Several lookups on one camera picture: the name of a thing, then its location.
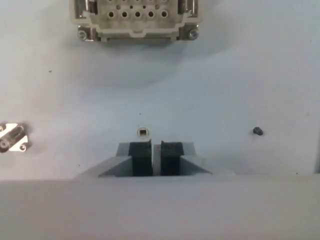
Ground white task board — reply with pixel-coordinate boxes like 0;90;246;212
0;0;320;181

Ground metal square peg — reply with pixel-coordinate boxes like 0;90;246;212
152;144;162;176

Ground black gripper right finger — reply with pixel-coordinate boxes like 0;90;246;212
160;140;237;177

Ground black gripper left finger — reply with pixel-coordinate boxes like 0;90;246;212
73;140;154;180

